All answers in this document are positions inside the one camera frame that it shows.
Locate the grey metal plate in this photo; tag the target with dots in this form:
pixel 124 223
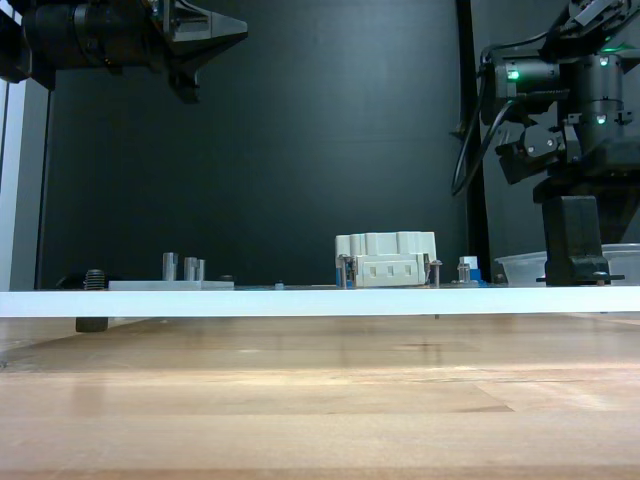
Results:
pixel 150 285

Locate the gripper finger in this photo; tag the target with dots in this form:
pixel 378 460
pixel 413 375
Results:
pixel 200 52
pixel 612 215
pixel 225 27

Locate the clear plastic tub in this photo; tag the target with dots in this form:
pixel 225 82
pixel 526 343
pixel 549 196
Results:
pixel 525 270

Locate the silver connector mounting screw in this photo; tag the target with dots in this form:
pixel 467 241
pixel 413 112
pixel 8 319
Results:
pixel 437 263

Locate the silver metal bolt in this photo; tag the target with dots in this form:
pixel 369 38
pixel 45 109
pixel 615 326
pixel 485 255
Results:
pixel 463 275

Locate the large steel peg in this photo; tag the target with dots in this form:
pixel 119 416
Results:
pixel 170 267

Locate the small blue socket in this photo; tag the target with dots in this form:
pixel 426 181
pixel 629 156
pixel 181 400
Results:
pixel 477 277

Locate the beige connector housing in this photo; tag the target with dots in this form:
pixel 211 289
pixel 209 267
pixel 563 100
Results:
pixel 390 250

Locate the black board foot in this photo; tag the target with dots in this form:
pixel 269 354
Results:
pixel 91 325

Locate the medium steel peg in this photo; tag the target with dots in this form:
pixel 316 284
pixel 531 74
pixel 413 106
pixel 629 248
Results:
pixel 190 270

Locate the black vertical post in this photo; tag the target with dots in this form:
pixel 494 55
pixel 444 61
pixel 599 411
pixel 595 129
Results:
pixel 477 235

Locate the small steel peg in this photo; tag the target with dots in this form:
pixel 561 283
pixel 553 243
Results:
pixel 202 270

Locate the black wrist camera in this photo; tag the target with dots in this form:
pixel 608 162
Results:
pixel 520 160

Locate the black bar holder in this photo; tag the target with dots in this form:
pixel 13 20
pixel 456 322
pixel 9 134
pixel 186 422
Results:
pixel 570 235

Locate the black threaded screw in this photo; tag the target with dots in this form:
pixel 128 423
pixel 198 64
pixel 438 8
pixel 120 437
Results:
pixel 94 280

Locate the blue clamp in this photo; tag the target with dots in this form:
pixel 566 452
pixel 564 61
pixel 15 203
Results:
pixel 339 279

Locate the white taskboard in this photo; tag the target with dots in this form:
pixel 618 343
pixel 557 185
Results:
pixel 320 303

